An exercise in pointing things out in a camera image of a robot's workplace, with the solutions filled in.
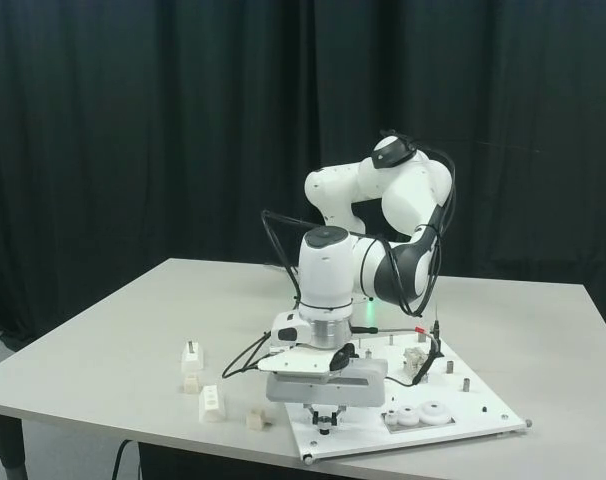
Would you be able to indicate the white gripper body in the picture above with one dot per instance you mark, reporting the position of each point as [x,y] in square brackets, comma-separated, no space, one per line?
[303,392]

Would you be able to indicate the flat white mounting plate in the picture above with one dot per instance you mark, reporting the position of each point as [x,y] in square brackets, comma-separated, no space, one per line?
[303,362]

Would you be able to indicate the white notched cube holder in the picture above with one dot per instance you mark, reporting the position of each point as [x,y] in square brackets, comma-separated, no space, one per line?
[257,420]

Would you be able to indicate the white small gear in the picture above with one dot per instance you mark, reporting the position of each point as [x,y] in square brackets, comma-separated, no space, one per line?
[392,417]

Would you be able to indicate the white box dark window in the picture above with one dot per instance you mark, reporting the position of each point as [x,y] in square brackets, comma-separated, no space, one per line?
[288,332]

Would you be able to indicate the metal BNC plug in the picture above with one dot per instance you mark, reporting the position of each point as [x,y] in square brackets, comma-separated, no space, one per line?
[368,354]

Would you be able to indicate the white medium gear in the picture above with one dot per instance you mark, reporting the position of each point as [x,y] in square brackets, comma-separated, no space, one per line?
[408,416]

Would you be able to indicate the thin black rod red tag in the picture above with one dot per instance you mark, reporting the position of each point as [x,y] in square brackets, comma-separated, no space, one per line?
[368,329]

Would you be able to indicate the beige connector block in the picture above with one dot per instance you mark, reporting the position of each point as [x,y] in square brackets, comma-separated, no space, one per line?
[414,365]

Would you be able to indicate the white holder with holes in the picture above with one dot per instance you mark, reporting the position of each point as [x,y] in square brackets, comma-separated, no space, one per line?
[212,404]

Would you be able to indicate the white task board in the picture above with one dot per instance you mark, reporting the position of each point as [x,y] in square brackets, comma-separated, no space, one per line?
[433,395]

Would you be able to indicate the white large gear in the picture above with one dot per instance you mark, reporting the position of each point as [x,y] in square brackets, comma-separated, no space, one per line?
[435,414]

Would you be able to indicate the small white cube holder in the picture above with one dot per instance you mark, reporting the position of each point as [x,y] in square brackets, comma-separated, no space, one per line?
[190,386]

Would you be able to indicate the tall white peg holder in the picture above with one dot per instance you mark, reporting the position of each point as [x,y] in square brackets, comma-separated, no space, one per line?
[193,362]

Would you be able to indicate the metal square peg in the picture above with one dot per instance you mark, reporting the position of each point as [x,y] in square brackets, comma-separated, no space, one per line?
[191,347]

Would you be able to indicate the black upright plug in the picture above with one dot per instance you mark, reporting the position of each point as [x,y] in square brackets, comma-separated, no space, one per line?
[435,342]

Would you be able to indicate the dark table leg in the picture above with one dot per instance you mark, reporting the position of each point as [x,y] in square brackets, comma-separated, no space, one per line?
[5,445]

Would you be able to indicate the black curtain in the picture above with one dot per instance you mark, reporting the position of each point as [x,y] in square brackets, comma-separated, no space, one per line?
[83,100]

